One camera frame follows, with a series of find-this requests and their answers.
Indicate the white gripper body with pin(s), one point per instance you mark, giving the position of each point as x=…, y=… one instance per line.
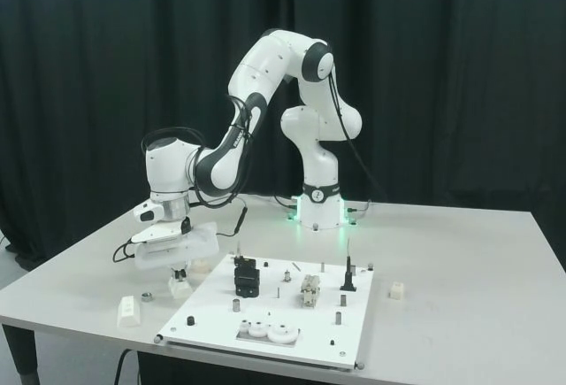
x=177, y=252

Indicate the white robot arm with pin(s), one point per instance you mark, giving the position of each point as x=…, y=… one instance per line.
x=318, y=159

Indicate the white peg holder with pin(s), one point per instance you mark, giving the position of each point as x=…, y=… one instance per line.
x=128, y=312
x=181, y=290

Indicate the large metal round peg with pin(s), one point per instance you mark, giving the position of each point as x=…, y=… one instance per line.
x=236, y=305

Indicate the medium metal round peg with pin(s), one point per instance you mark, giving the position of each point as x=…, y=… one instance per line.
x=338, y=317

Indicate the flat white mounting plate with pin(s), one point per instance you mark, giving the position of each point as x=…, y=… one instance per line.
x=155, y=232

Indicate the metal bolt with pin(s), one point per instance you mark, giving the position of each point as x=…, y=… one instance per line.
x=146, y=297

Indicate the black D-SUB plug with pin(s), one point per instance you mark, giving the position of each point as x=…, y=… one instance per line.
x=246, y=279

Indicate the white small gear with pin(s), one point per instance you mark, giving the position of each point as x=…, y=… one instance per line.
x=244, y=327

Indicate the white medium gear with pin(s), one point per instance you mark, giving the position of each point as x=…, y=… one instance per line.
x=258, y=329

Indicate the metal BNC plug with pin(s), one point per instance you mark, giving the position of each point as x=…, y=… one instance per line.
x=287, y=277

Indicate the white task board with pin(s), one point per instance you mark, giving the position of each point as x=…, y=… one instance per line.
x=287, y=314

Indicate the black under-table cabinet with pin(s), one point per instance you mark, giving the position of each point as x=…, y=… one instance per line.
x=243, y=369

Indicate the white large gear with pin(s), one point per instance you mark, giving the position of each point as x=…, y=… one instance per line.
x=283, y=334

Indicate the beige connector block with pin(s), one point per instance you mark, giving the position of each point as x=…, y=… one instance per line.
x=310, y=291

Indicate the black waterproof plug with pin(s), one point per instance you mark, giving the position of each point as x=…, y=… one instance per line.
x=348, y=276

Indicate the black table leg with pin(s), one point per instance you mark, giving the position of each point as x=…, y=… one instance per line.
x=20, y=354

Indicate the small white plug holder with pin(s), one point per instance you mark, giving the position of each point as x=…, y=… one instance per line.
x=396, y=291

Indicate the black curtains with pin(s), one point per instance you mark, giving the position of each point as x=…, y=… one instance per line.
x=442, y=71

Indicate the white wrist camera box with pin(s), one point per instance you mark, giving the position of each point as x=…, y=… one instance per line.
x=148, y=212

